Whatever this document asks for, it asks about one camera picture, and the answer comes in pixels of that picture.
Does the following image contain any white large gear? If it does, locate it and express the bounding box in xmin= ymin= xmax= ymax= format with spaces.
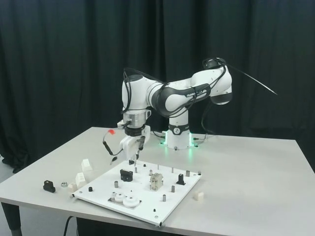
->
xmin=123 ymin=195 xmax=140 ymax=207

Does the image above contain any dark table leg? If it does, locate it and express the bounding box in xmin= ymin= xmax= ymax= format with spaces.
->
xmin=0 ymin=202 xmax=20 ymax=236

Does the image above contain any long thin black cable tie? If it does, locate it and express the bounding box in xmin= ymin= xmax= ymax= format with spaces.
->
xmin=225 ymin=61 xmax=279 ymax=96

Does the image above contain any black cable under table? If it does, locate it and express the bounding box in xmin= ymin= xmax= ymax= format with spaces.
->
xmin=63 ymin=215 xmax=75 ymax=236

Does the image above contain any silver sensor ring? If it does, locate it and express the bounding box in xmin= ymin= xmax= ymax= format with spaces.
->
xmin=124 ymin=111 xmax=146 ymax=129

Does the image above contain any black D-SUB plug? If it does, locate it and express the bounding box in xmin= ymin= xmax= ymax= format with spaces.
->
xmin=43 ymin=180 xmax=56 ymax=193

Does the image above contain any black hanging cable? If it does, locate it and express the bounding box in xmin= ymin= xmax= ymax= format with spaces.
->
xmin=200 ymin=97 xmax=223 ymax=136

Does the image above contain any black curtain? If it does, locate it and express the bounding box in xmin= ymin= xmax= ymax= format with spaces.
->
xmin=0 ymin=0 xmax=315 ymax=174

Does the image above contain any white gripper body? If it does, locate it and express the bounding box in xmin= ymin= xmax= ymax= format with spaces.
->
xmin=120 ymin=126 xmax=151 ymax=157

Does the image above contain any white task board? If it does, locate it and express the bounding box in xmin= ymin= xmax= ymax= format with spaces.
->
xmin=72 ymin=161 xmax=204 ymax=227

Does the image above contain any white square peg holder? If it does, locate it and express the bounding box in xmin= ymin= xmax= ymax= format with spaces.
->
xmin=81 ymin=158 xmax=93 ymax=172

